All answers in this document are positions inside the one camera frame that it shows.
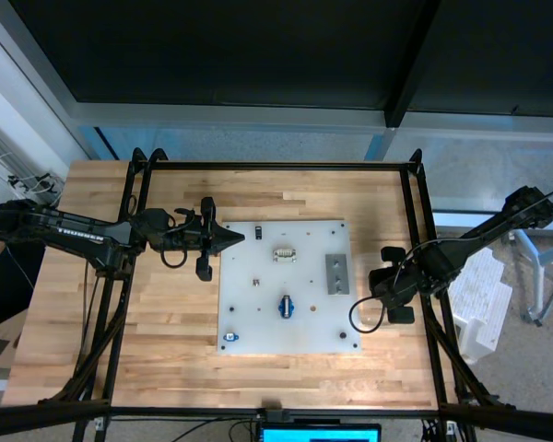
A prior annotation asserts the blue round connector mount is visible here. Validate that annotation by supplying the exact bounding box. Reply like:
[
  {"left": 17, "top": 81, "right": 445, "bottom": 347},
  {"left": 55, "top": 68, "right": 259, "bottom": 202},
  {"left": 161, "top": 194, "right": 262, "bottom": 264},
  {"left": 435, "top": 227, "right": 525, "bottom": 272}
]
[{"left": 275, "top": 297, "right": 297, "bottom": 321}]

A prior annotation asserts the grey rectangular multi-pin connector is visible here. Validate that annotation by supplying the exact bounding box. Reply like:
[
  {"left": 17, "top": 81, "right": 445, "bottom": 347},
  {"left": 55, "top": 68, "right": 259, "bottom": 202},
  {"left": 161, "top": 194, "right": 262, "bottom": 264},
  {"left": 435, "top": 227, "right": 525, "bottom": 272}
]
[{"left": 272, "top": 247, "right": 300, "bottom": 265}]

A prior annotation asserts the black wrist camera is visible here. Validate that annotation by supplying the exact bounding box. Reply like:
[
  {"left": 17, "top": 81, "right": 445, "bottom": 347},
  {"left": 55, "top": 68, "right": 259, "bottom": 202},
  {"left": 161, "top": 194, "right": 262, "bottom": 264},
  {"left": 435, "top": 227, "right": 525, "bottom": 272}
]
[{"left": 367, "top": 269, "right": 389, "bottom": 298}]

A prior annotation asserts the black braided cable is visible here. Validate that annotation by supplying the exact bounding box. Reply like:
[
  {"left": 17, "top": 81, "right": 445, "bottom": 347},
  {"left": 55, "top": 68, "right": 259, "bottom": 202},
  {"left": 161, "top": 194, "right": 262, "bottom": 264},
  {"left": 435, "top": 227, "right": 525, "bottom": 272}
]
[{"left": 159, "top": 238, "right": 189, "bottom": 269}]

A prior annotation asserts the clear plastic tub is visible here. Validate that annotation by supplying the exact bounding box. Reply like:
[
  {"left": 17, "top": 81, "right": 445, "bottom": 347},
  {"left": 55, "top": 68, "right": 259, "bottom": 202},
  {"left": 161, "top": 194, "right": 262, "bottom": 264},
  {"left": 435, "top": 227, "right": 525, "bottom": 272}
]
[{"left": 355, "top": 250, "right": 406, "bottom": 331}]

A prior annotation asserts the grey window frame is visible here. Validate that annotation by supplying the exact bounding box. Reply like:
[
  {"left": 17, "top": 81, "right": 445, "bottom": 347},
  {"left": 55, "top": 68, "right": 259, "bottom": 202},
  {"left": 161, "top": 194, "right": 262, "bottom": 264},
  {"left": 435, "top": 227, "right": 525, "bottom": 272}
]
[{"left": 0, "top": 0, "right": 553, "bottom": 139}]

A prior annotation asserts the white taskboard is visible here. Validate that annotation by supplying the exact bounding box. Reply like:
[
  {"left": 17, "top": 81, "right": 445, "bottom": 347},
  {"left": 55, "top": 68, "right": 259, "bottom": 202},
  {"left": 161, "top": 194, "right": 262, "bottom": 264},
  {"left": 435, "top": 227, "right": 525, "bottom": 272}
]
[{"left": 217, "top": 219, "right": 365, "bottom": 355}]

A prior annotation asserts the screen with blue display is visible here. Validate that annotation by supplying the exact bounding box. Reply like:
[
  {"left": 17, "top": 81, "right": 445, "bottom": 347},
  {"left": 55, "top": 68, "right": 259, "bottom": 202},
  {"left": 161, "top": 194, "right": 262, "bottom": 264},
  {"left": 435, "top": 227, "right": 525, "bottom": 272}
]
[{"left": 256, "top": 423, "right": 382, "bottom": 442}]

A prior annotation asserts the grey metal stand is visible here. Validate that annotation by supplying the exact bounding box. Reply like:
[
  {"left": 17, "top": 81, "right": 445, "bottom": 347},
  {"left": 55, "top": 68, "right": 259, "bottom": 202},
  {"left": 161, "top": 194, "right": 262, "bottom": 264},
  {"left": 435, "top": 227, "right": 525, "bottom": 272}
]
[{"left": 500, "top": 227, "right": 553, "bottom": 329}]

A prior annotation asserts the flat brown cardboard box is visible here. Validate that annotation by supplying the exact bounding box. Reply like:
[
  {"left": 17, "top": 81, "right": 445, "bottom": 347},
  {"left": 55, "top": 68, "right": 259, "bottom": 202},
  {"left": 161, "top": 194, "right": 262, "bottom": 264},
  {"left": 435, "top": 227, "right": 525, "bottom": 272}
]
[{"left": 0, "top": 308, "right": 31, "bottom": 369}]

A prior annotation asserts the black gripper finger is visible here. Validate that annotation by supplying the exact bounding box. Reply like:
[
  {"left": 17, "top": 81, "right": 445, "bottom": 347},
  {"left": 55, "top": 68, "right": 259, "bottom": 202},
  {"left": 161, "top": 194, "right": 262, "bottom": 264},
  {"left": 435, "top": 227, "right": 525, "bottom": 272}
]
[
  {"left": 211, "top": 238, "right": 246, "bottom": 255},
  {"left": 211, "top": 221, "right": 246, "bottom": 238}
]

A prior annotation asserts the aluminium peg block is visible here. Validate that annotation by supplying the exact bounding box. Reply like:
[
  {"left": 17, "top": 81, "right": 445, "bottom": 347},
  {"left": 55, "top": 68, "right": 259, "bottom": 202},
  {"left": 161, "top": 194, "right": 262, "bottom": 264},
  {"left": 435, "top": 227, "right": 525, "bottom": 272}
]
[{"left": 324, "top": 252, "right": 352, "bottom": 298}]

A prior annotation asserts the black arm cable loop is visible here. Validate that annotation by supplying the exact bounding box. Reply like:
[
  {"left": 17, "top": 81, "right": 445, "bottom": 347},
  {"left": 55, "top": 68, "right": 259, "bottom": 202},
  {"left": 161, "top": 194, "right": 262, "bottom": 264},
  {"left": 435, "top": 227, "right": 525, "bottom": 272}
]
[{"left": 348, "top": 296, "right": 385, "bottom": 334}]

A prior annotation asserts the white and black cable bundle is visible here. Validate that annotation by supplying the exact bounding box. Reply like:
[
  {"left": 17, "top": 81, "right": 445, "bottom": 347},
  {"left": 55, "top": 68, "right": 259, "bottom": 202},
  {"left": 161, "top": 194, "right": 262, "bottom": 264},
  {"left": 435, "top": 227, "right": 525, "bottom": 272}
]
[{"left": 4, "top": 170, "right": 61, "bottom": 197}]

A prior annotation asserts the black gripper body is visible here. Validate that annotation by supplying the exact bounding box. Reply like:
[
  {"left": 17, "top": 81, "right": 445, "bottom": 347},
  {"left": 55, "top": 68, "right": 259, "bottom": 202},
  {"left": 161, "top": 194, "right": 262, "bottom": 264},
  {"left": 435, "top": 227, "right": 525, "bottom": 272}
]
[
  {"left": 380, "top": 247, "right": 418, "bottom": 324},
  {"left": 168, "top": 196, "right": 217, "bottom": 283}
]

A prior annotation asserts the black vertical post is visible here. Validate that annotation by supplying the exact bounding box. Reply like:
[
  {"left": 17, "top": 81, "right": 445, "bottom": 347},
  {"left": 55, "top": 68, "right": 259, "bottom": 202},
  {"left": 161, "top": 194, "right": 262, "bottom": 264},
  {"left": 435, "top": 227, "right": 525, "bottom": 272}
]
[{"left": 384, "top": 0, "right": 443, "bottom": 128}]

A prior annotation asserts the white ridged foam block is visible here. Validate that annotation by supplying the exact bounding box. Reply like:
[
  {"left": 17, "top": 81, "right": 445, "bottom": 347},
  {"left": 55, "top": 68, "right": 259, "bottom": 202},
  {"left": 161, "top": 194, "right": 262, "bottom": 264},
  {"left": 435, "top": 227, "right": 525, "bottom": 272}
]
[{"left": 445, "top": 238, "right": 518, "bottom": 366}]

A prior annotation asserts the black aluminium frame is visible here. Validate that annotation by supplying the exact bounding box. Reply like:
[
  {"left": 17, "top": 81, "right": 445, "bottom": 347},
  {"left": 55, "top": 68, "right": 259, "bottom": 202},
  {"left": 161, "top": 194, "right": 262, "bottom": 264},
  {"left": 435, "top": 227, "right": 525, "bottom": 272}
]
[{"left": 0, "top": 146, "right": 553, "bottom": 442}]

